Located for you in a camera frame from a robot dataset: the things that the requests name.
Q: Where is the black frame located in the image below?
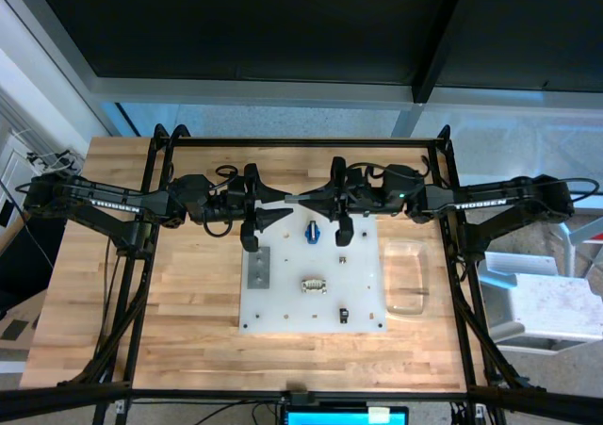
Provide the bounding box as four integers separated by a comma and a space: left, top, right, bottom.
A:
0, 123, 603, 425

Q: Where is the clear plastic container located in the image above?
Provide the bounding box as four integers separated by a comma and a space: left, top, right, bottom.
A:
382, 237, 432, 319

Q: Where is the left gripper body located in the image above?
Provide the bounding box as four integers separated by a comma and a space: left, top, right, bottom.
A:
238, 162, 262, 253

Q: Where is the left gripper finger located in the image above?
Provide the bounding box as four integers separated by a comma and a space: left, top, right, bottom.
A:
253, 205, 294, 234
258, 181, 297, 205

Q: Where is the blue socket block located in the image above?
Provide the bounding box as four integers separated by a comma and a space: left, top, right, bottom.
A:
302, 221, 322, 247

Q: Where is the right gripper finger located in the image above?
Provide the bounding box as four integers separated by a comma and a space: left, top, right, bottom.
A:
301, 183, 336, 204
303, 201, 338, 222

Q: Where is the white chair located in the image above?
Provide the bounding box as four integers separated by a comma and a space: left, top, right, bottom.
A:
478, 217, 603, 354

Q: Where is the blue screen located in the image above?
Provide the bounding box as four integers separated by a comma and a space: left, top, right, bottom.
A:
280, 405, 410, 425

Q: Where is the cardboard box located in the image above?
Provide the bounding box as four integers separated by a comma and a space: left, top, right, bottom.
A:
0, 286, 49, 351

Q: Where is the white task board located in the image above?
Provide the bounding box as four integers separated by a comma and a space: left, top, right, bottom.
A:
239, 211, 389, 335

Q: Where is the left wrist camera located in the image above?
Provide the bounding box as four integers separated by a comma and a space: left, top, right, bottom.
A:
224, 179, 246, 209

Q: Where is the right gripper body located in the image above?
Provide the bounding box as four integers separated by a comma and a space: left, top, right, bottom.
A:
328, 156, 355, 248

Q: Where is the beige many-pin connector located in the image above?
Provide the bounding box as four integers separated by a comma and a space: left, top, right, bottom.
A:
301, 277, 329, 297

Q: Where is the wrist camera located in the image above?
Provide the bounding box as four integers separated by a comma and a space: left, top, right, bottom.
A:
224, 179, 246, 209
346, 169, 374, 209

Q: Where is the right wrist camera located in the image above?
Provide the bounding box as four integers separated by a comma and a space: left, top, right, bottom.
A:
346, 169, 374, 209

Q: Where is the grey steel block with holes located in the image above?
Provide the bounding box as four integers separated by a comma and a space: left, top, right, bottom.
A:
246, 246, 271, 289

